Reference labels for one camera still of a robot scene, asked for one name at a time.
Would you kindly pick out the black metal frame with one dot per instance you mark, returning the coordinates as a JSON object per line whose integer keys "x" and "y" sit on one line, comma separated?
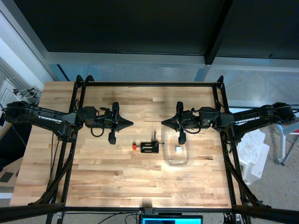
{"x": 149, "y": 84}

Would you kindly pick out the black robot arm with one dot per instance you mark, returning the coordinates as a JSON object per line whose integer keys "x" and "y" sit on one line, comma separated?
{"x": 46, "y": 117}
{"x": 245, "y": 121}

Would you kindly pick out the small white block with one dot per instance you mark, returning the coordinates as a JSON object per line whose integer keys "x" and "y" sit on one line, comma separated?
{"x": 178, "y": 149}

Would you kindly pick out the grey metal chair frame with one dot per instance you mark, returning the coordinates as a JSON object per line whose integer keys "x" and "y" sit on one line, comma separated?
{"x": 281, "y": 144}

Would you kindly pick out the black vise with orange knob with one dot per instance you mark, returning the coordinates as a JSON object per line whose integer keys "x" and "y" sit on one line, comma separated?
{"x": 149, "y": 147}

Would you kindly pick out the brown cardboard box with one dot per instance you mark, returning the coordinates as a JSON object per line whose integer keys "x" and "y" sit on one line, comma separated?
{"x": 9, "y": 169}

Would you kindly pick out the white plastic step stool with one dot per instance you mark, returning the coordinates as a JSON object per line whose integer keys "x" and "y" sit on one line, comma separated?
{"x": 254, "y": 151}

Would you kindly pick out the clear plastic tub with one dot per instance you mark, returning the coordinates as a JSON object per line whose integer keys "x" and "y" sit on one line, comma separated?
{"x": 174, "y": 161}

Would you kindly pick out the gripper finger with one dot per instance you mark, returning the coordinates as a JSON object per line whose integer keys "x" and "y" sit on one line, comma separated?
{"x": 122, "y": 126}
{"x": 172, "y": 125}
{"x": 172, "y": 119}
{"x": 122, "y": 120}

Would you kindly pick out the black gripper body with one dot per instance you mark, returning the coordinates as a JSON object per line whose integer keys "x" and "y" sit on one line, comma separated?
{"x": 107, "y": 121}
{"x": 190, "y": 121}

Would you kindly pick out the laptop screen with blue edge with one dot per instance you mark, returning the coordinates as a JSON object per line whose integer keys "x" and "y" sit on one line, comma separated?
{"x": 170, "y": 220}

